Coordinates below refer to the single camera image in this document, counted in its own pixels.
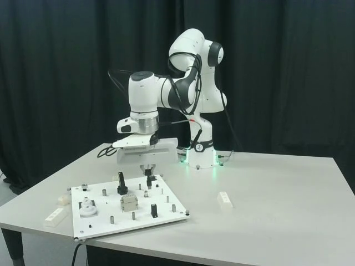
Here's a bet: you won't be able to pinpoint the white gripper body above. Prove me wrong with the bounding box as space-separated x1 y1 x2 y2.
116 137 179 165

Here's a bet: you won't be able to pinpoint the black D-SUB plug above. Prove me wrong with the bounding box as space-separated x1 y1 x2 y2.
116 171 129 195

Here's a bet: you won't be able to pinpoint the thin black rod red tag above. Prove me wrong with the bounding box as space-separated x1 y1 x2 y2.
158 118 196 125

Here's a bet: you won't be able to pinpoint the white task board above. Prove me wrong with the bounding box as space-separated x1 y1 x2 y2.
67 173 191 242

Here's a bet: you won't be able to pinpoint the white large gear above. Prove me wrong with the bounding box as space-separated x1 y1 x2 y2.
78 203 98 219

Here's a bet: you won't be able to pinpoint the white holder with holes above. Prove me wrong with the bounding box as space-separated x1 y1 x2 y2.
216 191 234 211

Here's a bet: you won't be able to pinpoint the long white holder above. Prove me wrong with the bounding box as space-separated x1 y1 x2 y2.
44 208 69 228

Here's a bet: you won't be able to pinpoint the black curtains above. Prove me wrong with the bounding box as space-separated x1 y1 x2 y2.
0 0 355 187

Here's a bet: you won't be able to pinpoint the dark table leg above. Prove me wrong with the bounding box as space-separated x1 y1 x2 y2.
1 227 22 266

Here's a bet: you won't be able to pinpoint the black cable loop on table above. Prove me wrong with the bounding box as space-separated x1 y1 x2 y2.
96 146 118 159

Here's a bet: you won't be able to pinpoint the black cable at arm foot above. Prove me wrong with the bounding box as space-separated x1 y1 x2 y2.
217 150 235 167

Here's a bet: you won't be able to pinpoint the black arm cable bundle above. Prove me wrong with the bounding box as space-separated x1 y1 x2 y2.
107 51 203 116

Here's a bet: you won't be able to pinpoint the grey cable under board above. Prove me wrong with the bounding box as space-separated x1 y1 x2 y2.
72 240 85 266

